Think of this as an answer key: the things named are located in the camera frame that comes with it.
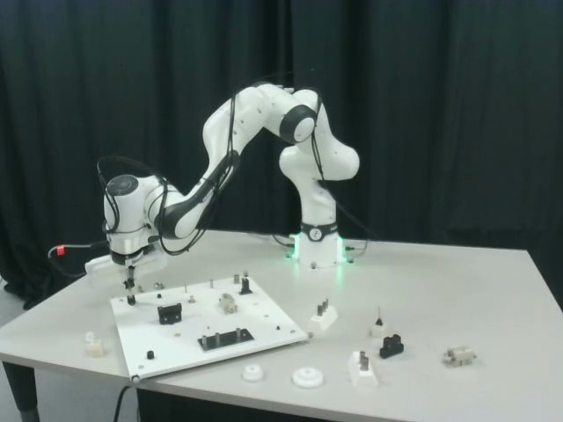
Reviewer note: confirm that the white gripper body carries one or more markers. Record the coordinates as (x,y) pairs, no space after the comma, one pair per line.
(100,273)

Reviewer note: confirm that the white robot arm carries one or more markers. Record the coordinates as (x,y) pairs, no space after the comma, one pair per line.
(316,158)

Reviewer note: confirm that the small white cube holder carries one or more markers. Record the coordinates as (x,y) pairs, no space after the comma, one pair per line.
(97,349)

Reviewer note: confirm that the white task board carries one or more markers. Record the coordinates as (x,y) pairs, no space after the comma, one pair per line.
(255,316)

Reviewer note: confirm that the dark grey table leg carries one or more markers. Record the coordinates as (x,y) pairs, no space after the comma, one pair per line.
(19,395)

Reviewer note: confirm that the white medium gear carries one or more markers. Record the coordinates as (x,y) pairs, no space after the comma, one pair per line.
(252,373)

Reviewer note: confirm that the white square peg holder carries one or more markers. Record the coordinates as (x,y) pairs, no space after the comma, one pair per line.
(323,323)

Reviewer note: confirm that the white large gear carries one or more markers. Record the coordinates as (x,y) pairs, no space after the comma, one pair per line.
(306,377)

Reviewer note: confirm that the metal round peg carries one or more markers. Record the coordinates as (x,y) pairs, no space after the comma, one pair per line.
(363,359)

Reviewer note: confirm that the small white plug holder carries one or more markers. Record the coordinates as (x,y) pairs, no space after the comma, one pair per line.
(377,332)

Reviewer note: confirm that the white round peg holder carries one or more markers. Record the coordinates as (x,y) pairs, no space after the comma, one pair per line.
(367,379)

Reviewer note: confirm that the black D-SUB plug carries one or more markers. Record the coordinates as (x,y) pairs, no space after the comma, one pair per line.
(391,346)

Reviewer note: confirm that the black curtain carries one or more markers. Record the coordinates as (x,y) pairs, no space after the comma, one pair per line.
(396,88)

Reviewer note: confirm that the silver metal connector plug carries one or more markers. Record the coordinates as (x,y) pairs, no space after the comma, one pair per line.
(458,355)

